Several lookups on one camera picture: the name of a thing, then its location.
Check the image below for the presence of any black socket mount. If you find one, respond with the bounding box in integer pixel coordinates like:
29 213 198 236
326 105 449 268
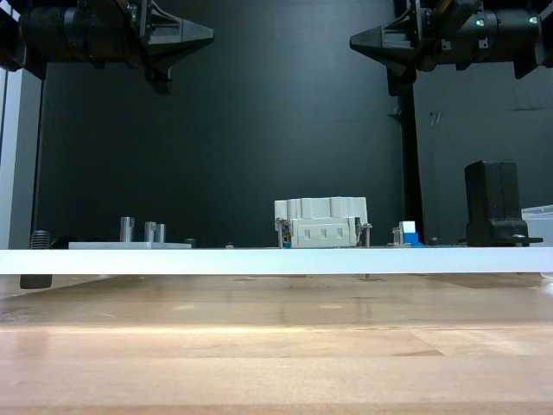
457 159 545 249

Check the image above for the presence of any black metal frame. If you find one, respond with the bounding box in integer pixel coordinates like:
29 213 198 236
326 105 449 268
390 93 425 246

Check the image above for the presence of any beige multi-pin connector housing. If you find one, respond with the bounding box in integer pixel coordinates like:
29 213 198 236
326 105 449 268
273 195 374 250

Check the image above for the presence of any black threaded screw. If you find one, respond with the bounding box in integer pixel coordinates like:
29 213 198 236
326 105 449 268
30 229 53 251

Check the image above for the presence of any white task board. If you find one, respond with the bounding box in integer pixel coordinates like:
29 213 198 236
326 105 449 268
0 247 553 276

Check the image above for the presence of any blue and white connector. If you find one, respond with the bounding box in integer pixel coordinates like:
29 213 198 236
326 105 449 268
399 220 420 247

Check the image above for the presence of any black rubber foot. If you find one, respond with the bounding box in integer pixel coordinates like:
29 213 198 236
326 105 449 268
20 274 54 291

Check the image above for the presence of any grey metal fixture plate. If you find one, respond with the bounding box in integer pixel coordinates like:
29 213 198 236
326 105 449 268
67 215 194 251

